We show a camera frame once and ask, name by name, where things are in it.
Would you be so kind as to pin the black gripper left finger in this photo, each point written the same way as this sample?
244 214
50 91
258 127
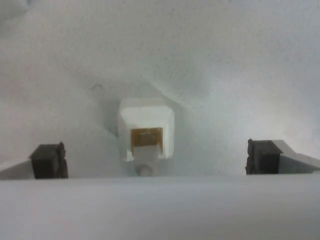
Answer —
48 162

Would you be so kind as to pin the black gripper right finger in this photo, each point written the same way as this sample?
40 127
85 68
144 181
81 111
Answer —
265 158

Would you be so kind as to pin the white Ethernet plug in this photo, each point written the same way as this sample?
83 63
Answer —
146 152

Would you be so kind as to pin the white Ethernet plug holder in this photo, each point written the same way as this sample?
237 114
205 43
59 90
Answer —
146 112

